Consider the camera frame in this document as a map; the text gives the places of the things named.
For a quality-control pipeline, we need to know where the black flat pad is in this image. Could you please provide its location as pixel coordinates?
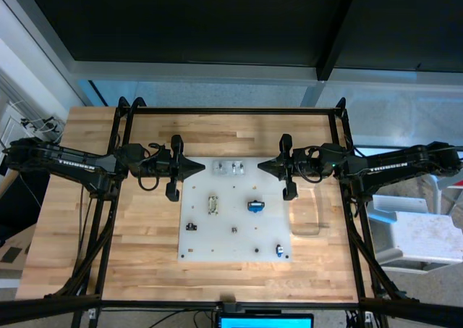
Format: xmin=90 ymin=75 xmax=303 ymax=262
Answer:
xmin=1 ymin=246 xmax=22 ymax=264

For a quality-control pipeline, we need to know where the black frame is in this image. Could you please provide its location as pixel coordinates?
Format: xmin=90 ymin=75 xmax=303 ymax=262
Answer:
xmin=0 ymin=96 xmax=463 ymax=328

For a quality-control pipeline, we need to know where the grey plastic step stool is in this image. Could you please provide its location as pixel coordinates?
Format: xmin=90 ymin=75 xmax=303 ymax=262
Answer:
xmin=368 ymin=193 xmax=463 ymax=275

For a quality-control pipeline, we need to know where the brown cardboard box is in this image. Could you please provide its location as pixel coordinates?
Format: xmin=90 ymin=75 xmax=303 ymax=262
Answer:
xmin=0 ymin=223 xmax=37 ymax=271

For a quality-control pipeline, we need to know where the clear plastic tub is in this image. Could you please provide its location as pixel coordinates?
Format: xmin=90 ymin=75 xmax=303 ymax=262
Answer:
xmin=289 ymin=182 xmax=328 ymax=239

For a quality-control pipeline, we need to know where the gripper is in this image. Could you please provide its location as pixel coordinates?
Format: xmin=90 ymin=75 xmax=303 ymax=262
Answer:
xmin=257 ymin=133 xmax=309 ymax=201
xmin=156 ymin=134 xmax=206 ymax=202

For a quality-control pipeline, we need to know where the small black camera box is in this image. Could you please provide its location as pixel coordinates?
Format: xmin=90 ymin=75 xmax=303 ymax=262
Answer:
xmin=216 ymin=294 xmax=242 ymax=313

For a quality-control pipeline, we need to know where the white cable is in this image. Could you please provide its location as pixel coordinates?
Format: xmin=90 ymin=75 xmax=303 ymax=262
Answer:
xmin=20 ymin=119 xmax=48 ymax=132

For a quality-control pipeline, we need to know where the grey metal chair frame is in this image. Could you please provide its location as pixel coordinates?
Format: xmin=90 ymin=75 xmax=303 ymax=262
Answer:
xmin=426 ymin=172 xmax=463 ymax=215

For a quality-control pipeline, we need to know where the blue-edged screen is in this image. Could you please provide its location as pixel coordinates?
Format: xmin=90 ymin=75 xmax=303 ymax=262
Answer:
xmin=216 ymin=312 xmax=315 ymax=328

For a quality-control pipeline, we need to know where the white board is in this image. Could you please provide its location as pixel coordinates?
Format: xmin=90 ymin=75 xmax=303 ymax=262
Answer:
xmin=177 ymin=156 xmax=293 ymax=263

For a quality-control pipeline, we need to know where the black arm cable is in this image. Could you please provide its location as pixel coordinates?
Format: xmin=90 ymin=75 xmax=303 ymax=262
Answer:
xmin=138 ymin=174 xmax=161 ymax=193

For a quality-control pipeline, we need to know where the blue and black socket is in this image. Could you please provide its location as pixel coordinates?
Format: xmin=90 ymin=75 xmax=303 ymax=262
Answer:
xmin=247 ymin=199 xmax=266 ymax=215

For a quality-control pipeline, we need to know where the black power plug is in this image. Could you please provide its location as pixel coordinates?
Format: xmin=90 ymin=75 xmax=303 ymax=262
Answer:
xmin=43 ymin=117 xmax=61 ymax=134

